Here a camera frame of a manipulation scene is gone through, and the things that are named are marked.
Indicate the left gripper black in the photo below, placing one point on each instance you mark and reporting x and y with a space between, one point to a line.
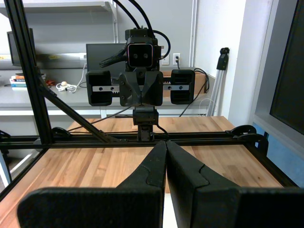
98 95

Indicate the black aluminium frame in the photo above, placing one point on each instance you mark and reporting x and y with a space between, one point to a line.
29 71

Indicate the white task board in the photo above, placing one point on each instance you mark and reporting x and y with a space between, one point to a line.
169 213

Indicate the black computer monitor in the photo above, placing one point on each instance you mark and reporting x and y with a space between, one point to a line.
10 52

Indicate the brown cardboard box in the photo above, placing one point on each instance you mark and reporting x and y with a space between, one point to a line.
200 83

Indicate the white wall plate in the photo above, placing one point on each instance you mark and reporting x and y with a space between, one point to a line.
166 60

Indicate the small orange tool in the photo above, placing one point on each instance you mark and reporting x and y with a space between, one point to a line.
50 82

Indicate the grey office desk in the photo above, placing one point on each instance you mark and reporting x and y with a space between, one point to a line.
71 99

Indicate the tripod with silver legs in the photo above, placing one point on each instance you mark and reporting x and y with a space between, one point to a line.
223 59

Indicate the stack of books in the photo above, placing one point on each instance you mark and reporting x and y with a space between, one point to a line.
17 83

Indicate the grey metal partition frame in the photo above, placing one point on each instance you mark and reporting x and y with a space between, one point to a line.
262 95

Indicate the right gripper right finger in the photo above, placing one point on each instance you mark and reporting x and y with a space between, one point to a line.
225 209

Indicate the white wall conduit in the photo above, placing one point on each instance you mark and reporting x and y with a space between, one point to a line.
193 28

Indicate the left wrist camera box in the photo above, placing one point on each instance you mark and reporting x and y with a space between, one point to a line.
140 55

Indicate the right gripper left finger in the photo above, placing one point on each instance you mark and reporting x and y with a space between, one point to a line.
95 209

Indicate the dark grey computer monitor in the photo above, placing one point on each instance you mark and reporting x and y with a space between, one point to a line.
95 54

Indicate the white wall outlet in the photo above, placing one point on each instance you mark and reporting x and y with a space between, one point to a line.
176 57

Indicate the white wall shelf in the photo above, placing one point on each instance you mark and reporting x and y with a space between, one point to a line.
59 7

